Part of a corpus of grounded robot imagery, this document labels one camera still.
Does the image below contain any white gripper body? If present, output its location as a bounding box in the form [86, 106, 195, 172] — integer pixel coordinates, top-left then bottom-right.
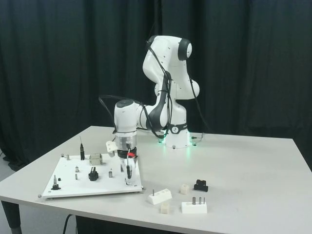
[119, 157, 139, 182]

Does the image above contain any grey D-SUB plug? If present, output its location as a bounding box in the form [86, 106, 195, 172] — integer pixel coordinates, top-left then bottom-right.
[89, 153, 103, 167]

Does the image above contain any black Ethernet plug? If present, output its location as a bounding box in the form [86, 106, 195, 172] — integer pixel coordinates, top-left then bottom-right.
[88, 167, 101, 182]

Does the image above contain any tall black waterproof plug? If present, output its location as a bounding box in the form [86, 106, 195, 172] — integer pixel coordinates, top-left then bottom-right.
[79, 136, 86, 161]

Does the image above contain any white wedge holder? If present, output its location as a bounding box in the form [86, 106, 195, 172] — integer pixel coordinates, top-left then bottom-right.
[147, 189, 173, 205]

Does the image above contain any white task board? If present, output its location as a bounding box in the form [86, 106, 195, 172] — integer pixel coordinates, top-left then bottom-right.
[41, 153, 144, 199]

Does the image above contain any black block holder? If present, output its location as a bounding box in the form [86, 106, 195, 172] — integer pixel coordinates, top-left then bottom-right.
[194, 179, 210, 192]

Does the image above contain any white peg holder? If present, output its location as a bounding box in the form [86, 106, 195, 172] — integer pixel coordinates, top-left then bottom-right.
[181, 201, 208, 214]

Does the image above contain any dark grey table leg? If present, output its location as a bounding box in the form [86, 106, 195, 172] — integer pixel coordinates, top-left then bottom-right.
[1, 200, 20, 234]

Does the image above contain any black curtain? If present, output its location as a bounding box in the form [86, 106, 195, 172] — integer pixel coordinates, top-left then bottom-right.
[0, 0, 312, 166]

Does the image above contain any black cable under table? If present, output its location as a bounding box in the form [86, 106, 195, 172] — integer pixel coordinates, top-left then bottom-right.
[62, 214, 77, 234]

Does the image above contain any black base cable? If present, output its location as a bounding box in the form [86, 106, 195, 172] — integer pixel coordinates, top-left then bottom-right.
[191, 133, 205, 147]

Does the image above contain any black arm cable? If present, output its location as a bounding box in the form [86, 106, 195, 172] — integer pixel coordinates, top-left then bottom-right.
[98, 40, 202, 152]

